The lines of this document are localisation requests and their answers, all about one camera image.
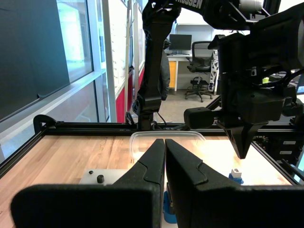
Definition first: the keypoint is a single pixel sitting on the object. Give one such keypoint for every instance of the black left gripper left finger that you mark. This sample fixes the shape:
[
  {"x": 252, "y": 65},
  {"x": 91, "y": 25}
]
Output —
[{"x": 95, "y": 206}]

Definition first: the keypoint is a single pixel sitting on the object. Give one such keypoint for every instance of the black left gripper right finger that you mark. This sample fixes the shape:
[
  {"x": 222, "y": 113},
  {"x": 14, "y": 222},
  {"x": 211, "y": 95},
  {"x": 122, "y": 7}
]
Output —
[{"x": 225, "y": 206}]

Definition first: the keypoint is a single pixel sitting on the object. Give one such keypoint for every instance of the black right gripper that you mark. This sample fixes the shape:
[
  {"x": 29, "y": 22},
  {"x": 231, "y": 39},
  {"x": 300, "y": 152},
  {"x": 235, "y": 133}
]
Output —
[{"x": 199, "y": 117}]

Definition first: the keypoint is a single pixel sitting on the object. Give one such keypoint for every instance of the silver hex nut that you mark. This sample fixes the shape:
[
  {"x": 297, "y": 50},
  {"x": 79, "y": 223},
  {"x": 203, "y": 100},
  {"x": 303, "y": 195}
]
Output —
[{"x": 236, "y": 175}]

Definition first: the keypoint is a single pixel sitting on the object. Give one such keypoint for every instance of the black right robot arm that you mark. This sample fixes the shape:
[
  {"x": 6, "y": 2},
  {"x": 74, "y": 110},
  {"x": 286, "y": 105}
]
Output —
[{"x": 154, "y": 71}]

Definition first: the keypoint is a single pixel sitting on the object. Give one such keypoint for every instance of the black threaded stud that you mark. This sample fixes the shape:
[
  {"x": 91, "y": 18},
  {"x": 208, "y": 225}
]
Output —
[{"x": 101, "y": 179}]

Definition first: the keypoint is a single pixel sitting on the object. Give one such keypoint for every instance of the blue and black connector block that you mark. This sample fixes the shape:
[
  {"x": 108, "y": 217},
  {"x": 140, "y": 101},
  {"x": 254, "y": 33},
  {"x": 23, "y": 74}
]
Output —
[{"x": 169, "y": 213}]

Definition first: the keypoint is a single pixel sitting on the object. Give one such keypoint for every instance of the clear plastic tub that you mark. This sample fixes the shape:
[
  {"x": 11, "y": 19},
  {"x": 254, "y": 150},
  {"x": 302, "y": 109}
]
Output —
[{"x": 137, "y": 147}]

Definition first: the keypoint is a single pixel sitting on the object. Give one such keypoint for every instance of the black office chair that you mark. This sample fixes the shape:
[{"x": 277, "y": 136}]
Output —
[{"x": 198, "y": 67}]

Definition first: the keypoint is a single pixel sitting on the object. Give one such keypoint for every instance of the yellow drawer cabinet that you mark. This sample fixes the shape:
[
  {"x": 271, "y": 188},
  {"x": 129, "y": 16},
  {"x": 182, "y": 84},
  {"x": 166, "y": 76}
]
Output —
[{"x": 172, "y": 73}]

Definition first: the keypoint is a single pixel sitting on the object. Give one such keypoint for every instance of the black hanging jacket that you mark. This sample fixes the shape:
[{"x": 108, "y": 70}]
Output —
[{"x": 166, "y": 78}]

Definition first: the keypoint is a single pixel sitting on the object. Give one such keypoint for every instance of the white desk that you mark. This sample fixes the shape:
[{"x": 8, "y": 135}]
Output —
[{"x": 183, "y": 57}]

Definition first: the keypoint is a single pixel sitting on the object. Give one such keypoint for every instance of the black computer monitor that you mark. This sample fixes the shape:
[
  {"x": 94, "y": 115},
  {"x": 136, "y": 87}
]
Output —
[{"x": 180, "y": 42}]

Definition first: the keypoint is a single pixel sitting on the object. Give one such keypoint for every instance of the black metal frame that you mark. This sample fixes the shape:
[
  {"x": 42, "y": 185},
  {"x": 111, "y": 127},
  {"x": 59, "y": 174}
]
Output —
[{"x": 95, "y": 126}]

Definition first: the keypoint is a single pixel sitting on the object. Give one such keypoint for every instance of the grey window frame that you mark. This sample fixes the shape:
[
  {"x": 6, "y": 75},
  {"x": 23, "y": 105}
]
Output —
[{"x": 52, "y": 96}]

